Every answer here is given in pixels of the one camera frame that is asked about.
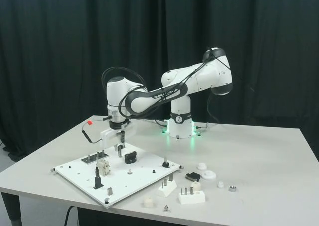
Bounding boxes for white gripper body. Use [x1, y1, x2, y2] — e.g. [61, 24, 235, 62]
[99, 129, 121, 150]

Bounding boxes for white square peg holder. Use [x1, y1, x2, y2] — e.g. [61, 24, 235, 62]
[156, 180, 178, 197]

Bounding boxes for white round peg holder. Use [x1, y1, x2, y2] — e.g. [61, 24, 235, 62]
[178, 189, 206, 205]

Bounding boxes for black USB plug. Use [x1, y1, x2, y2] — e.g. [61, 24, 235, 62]
[93, 165, 103, 190]

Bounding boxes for white task board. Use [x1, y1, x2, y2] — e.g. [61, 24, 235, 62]
[50, 146, 185, 207]

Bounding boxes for black under-table cabinet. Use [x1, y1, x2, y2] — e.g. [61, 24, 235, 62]
[77, 208, 140, 226]

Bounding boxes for black D-SUB plug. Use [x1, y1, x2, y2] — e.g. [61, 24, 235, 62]
[184, 172, 201, 183]

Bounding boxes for white large gear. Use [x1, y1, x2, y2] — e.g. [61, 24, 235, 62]
[201, 170, 216, 181]

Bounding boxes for black curtains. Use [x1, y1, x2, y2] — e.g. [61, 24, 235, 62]
[0, 0, 319, 153]

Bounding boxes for black table leg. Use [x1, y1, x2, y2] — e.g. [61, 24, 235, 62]
[1, 192, 22, 226]

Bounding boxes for black base cable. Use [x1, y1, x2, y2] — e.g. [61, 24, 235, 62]
[194, 122, 220, 131]

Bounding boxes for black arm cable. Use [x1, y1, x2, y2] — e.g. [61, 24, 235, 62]
[101, 46, 231, 119]

